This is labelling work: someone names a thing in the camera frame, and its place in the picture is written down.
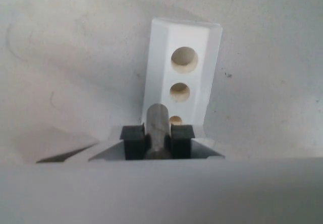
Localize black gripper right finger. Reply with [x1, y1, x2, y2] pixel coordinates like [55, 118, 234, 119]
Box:
[170, 124, 226, 160]

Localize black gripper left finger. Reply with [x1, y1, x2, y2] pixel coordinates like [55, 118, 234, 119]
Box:
[88, 124, 147, 162]

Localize long white peg holder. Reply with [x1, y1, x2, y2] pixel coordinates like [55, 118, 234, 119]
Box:
[139, 17, 225, 134]

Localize metal round peg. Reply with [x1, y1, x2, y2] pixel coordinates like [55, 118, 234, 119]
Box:
[143, 103, 173, 160]

